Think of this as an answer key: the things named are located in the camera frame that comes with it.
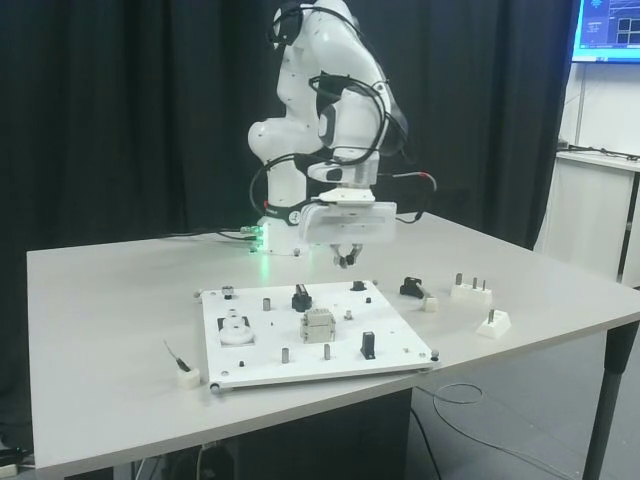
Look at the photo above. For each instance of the white long peg holder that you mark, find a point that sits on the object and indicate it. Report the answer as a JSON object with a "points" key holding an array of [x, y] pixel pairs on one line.
{"points": [[492, 327]]}

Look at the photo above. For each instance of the white task board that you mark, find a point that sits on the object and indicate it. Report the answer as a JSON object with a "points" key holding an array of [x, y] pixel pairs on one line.
{"points": [[300, 372]]}

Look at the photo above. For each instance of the large metal square peg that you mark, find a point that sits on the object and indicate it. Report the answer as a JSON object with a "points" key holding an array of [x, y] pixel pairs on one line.
{"points": [[458, 280]]}

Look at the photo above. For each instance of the flat white mounting plate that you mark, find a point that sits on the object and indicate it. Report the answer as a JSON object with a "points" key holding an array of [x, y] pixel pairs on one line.
{"points": [[350, 196]]}

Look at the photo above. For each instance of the white large gear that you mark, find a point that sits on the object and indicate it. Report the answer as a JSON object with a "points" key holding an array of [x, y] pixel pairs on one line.
{"points": [[236, 340]]}

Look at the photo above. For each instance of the white small gear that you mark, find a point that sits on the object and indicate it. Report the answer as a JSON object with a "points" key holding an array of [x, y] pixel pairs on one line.
{"points": [[233, 315]]}

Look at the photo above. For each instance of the white medium gear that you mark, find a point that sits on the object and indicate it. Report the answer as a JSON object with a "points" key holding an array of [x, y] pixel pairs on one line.
{"points": [[234, 326]]}

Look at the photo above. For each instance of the blue screen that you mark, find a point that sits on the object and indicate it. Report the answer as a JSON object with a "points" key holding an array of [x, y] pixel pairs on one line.
{"points": [[610, 30]]}

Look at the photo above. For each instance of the metal BNC plug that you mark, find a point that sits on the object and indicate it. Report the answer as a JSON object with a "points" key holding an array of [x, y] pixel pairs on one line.
{"points": [[347, 260]]}

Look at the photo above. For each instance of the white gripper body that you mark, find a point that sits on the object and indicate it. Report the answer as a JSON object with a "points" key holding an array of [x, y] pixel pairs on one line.
{"points": [[350, 230]]}

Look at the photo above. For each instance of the black curtains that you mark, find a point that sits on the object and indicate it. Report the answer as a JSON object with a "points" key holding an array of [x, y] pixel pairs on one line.
{"points": [[125, 125]]}

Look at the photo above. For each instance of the white three-peg holder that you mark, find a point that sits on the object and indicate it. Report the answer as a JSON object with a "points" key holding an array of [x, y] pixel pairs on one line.
{"points": [[470, 295]]}

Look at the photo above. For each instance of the grey waterproof plug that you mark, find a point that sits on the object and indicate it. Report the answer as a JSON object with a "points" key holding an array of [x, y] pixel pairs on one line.
{"points": [[317, 327]]}

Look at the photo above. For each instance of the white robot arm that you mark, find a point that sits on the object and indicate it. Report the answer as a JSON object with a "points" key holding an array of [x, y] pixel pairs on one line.
{"points": [[295, 85]]}

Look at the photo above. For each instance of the small white plug holder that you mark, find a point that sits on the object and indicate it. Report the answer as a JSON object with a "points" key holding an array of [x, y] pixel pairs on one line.
{"points": [[430, 304], [189, 379]]}

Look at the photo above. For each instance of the metal bolt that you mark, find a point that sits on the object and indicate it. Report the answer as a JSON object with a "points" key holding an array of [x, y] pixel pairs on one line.
{"points": [[228, 290]]}

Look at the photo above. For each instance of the small metal plug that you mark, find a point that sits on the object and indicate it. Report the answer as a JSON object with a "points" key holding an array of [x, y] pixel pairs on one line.
{"points": [[423, 292]]}

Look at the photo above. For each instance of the black equipment box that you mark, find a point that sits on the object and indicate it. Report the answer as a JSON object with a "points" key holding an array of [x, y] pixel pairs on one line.
{"points": [[325, 440]]}

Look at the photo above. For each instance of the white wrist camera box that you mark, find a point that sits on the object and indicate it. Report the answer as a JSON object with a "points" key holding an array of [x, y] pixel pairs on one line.
{"points": [[325, 174]]}

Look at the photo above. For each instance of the dark grey table leg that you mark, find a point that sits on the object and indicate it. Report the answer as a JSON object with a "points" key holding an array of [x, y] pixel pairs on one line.
{"points": [[607, 400]]}

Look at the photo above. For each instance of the black D-SUB plug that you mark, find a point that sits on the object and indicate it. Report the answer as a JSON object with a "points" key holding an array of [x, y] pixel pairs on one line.
{"points": [[411, 289]]}

